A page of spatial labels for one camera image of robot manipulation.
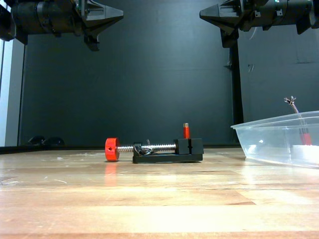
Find clear plastic tub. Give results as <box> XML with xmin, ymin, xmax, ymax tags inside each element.
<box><xmin>230</xmin><ymin>111</ymin><xmax>319</xmax><ymax>170</ymax></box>

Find black vise with red knob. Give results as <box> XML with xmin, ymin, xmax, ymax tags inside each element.
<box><xmin>104</xmin><ymin>136</ymin><xmax>204</xmax><ymax>164</ymax></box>

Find white foam block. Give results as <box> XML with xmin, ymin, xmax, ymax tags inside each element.
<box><xmin>291</xmin><ymin>144</ymin><xmax>319</xmax><ymax>162</ymax></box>

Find black vertical post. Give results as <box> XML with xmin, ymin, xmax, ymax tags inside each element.
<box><xmin>228</xmin><ymin>46</ymin><xmax>244</xmax><ymax>147</ymax></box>

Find black frame clamp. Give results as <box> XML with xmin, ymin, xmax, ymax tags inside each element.
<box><xmin>42</xmin><ymin>136</ymin><xmax>65</xmax><ymax>146</ymax></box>
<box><xmin>27</xmin><ymin>135</ymin><xmax>46</xmax><ymax>146</ymax></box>

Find black aluminium table frame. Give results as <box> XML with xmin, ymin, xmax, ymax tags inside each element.
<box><xmin>0</xmin><ymin>143</ymin><xmax>241</xmax><ymax>155</ymax></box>

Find frayed braided wire stub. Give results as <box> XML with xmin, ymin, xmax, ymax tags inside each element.
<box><xmin>136</xmin><ymin>138</ymin><xmax>153</xmax><ymax>157</ymax></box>

